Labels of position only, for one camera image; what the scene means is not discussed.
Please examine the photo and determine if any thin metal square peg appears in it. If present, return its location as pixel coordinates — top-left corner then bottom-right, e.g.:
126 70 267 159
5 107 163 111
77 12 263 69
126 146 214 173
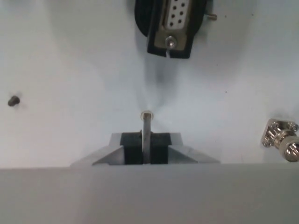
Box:
141 112 152 164

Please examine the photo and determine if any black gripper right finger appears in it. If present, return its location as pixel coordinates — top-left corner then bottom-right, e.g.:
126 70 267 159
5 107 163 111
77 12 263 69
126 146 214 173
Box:
150 132 221 165

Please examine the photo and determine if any white task board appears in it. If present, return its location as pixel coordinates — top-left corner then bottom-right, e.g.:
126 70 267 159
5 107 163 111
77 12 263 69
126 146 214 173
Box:
0 0 299 172

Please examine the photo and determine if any metal BNC plug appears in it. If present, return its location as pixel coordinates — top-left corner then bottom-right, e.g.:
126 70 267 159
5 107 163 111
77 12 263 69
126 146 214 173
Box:
283 138 299 162

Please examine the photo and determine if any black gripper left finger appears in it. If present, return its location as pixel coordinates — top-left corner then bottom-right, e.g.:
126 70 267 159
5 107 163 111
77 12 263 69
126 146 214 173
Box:
69 132 143 167

